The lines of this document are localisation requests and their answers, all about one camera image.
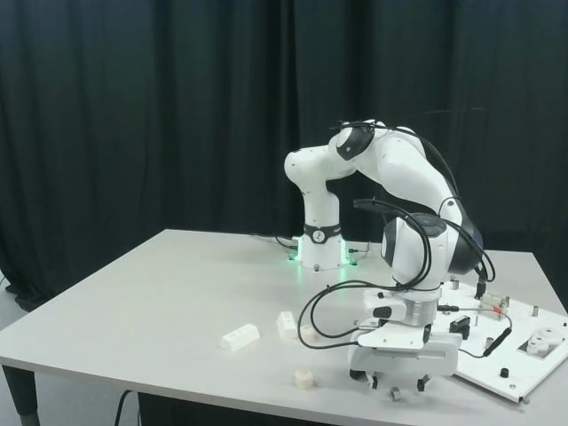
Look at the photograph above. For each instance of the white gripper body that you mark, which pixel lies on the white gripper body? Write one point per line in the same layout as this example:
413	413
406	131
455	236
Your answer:
399	361

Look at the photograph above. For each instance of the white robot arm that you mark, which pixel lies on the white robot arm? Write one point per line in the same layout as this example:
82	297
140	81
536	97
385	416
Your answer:
399	160

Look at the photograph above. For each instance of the metal BNC plug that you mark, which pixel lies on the metal BNC plug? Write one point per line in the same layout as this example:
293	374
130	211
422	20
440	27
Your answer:
394	393

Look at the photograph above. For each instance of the flat white mounting plate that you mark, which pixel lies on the flat white mounting plate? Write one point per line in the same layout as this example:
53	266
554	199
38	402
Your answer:
390	339

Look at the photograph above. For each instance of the white task board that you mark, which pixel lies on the white task board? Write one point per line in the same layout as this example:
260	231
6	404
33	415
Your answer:
488	373

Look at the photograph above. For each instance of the black stepped block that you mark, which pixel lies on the black stepped block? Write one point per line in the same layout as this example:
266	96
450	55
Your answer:
459	327

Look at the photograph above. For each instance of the small white holder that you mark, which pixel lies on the small white holder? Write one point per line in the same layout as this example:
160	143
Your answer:
308	329
304	378

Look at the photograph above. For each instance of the black rod with red tag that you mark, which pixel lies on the black rod with red tag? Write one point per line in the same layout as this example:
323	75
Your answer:
497	341

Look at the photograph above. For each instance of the metal square peg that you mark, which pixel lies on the metal square peg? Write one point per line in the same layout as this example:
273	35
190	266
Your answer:
453	281

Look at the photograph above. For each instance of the white block holder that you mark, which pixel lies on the white block holder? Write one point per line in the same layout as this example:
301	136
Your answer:
287	325

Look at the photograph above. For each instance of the black USB plug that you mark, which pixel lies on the black USB plug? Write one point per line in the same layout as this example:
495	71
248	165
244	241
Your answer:
481	290

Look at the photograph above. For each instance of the white medium gear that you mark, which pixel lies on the white medium gear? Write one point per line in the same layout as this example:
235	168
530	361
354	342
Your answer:
537	345

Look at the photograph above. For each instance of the white large gear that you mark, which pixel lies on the white large gear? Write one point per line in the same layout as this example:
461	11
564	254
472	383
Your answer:
550	335

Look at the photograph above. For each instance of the long white peg holder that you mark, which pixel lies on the long white peg holder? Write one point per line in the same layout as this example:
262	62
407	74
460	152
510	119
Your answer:
239	338

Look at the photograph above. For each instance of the dark table leg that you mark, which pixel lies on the dark table leg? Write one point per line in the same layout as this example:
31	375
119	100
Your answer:
20	395

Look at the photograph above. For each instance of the black curtain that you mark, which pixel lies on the black curtain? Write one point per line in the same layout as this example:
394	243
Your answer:
133	111

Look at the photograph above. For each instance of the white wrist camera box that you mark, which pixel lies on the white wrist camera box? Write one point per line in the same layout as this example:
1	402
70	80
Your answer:
381	310

